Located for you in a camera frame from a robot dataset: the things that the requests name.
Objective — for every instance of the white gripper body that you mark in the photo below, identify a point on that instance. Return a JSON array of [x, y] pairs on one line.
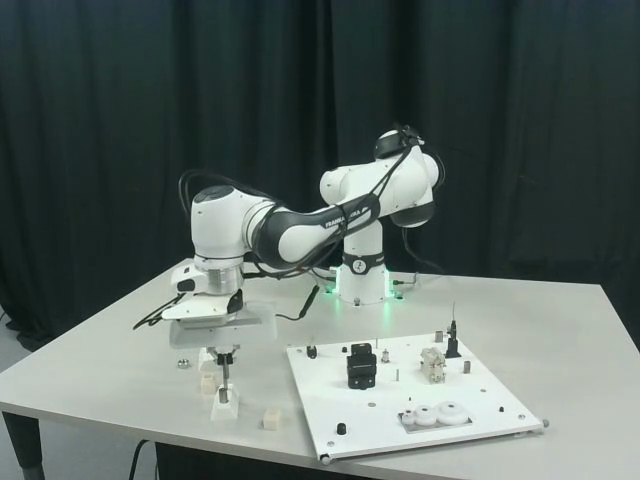
[[225, 332]]

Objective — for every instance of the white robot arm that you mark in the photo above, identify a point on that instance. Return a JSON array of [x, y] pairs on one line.
[[360, 185]]

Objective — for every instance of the white peg holder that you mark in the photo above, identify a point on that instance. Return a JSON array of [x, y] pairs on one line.
[[225, 410], [206, 364]]

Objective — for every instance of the thick metal round peg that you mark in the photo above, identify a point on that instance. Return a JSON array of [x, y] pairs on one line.
[[223, 396]]

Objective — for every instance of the small cream cube holder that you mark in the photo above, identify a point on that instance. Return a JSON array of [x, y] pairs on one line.
[[208, 385], [272, 420]]

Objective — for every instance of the metal hex nut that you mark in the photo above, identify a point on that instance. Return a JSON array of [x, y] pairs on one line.
[[182, 363]]

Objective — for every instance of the flat white mounting plate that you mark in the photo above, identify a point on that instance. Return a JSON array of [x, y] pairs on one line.
[[195, 307]]

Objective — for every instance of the small black plug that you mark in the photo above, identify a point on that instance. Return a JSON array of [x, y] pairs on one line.
[[311, 352]]

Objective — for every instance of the black D-SUB plug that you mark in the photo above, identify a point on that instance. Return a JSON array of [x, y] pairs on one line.
[[360, 367]]

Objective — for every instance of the white task board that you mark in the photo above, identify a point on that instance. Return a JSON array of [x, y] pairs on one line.
[[360, 425]]

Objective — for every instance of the metal BNC plug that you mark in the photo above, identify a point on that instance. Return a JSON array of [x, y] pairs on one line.
[[385, 356]]

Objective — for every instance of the white small gear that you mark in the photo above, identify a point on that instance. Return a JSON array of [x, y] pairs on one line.
[[409, 417]]

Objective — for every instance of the beige connector block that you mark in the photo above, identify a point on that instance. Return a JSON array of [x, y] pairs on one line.
[[432, 367]]

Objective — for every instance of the white medium gear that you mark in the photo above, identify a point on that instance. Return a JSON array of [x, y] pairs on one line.
[[425, 415]]

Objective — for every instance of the dark table leg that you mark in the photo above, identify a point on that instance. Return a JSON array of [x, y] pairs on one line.
[[22, 445]]

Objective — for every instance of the black upright plug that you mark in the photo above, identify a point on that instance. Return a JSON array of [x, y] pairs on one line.
[[452, 347]]

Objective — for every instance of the white large gear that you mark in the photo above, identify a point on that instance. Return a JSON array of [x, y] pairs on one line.
[[451, 414]]

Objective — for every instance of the black curtain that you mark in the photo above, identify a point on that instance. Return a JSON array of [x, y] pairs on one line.
[[100, 125]]

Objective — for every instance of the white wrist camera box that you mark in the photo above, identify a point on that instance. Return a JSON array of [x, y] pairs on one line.
[[184, 280]]

